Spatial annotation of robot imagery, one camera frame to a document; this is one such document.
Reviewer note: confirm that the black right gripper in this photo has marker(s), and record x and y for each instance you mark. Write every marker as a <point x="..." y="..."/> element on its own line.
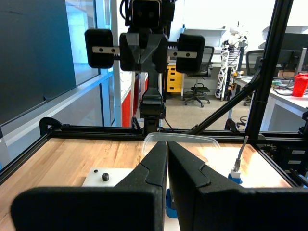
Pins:
<point x="98" y="38"/>

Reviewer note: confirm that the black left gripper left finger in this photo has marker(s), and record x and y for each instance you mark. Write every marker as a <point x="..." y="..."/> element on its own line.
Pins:
<point x="96" y="211"/>

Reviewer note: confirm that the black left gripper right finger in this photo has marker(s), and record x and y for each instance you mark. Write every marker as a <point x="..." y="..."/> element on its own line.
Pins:
<point x="228" y="211"/>

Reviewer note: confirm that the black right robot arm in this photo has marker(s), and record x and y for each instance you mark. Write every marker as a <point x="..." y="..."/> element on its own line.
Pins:
<point x="152" y="108"/>

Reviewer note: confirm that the blue connector stand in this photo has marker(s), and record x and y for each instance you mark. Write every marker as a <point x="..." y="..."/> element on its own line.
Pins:
<point x="237" y="180"/>

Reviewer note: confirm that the black knurled knob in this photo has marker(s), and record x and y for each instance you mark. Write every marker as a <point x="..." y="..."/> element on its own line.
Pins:
<point x="105" y="177"/>

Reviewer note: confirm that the white task board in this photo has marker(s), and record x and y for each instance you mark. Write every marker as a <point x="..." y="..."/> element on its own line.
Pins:
<point x="118" y="178"/>

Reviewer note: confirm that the yellow drawer cabinet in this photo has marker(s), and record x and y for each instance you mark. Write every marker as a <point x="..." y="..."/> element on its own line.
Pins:
<point x="174" y="79"/>

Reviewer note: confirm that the red and white cabinet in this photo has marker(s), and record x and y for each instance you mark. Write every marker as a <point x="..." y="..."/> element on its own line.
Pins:
<point x="126" y="108"/>

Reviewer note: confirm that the white shelf unit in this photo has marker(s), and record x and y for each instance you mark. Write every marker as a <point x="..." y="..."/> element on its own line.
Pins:
<point x="204" y="36"/>

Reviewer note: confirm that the black office chair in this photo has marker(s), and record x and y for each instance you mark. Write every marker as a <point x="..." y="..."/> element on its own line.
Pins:
<point x="197" y="89"/>
<point x="253" y="60"/>

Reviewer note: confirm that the clear plastic tub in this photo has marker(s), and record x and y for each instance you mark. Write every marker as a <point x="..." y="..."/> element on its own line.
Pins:
<point x="192" y="142"/>

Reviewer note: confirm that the black controller box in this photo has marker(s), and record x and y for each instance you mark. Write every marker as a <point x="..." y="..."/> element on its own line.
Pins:
<point x="288" y="156"/>

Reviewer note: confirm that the white lattice humanoid figure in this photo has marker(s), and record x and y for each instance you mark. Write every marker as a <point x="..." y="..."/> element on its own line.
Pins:
<point x="223" y="72"/>

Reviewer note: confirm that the white desk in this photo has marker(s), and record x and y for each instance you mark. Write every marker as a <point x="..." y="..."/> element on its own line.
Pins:
<point x="281" y="113"/>

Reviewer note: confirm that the red container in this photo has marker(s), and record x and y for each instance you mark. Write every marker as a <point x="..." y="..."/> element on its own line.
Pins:
<point x="300" y="85"/>

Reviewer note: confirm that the dark computer monitor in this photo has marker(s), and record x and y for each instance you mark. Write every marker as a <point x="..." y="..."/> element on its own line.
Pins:
<point x="296" y="48"/>

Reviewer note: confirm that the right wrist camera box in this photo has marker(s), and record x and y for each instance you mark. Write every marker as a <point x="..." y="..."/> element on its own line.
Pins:
<point x="145" y="14"/>

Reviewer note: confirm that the white vertical post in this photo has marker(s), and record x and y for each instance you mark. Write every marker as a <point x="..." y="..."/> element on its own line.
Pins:
<point x="116" y="96"/>

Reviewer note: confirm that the blue mount block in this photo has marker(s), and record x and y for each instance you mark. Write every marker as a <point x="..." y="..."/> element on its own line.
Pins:
<point x="171" y="207"/>

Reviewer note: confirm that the black aluminium frame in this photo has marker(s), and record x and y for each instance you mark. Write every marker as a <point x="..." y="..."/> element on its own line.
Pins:
<point x="268" y="72"/>

